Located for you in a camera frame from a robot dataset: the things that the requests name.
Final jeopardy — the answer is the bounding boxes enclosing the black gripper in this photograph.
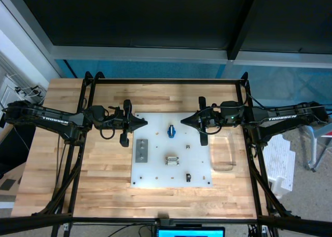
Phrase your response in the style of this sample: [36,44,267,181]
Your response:
[180,96,222,147]
[113,99,149,148]

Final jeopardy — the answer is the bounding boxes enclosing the beige HAN10E connector plug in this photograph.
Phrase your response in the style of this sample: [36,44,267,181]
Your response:
[165,156,182,168]

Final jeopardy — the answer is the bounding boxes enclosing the blue connector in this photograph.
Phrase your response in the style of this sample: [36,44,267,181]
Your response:
[167,123,178,140]

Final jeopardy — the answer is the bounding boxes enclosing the grey metal plate with pegs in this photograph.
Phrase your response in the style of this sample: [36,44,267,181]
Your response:
[134,138,150,163]

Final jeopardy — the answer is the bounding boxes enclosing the clear plastic tub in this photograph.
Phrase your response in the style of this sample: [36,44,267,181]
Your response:
[210,136,237,173]

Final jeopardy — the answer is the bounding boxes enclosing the white task board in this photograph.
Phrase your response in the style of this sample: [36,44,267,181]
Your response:
[131,111,214,189]

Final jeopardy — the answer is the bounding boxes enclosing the white foam packaging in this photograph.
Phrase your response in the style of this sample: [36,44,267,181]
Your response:
[261,132,297,200]

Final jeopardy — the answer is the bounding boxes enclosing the black vertical beam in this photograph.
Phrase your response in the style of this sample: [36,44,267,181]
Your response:
[227,0,260,61]

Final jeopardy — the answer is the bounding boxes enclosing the blue-edged screen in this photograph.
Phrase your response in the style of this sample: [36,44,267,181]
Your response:
[155,226,226,237]

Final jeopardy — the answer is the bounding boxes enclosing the grey metal stool legs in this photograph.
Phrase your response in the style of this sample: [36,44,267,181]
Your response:
[301,124,332,173]

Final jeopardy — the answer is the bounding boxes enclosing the cardboard box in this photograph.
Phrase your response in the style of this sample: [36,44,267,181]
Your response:
[0,161,28,204]

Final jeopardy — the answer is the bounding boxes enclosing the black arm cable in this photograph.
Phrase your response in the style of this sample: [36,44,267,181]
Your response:
[206,123,222,135]
[99,124,116,140]

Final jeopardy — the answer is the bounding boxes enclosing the black metal frame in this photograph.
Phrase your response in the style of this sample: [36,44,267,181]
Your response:
[0,71,332,237]

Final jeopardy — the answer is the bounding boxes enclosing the grey aluminium window frame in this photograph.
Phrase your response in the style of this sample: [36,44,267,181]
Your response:
[0,0,332,78]

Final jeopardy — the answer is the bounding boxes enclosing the black table-level camera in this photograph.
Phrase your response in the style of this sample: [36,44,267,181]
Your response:
[155,213,174,226]

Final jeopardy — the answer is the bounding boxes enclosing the wall cable bundle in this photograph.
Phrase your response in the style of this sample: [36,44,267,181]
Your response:
[13,85,45,103]

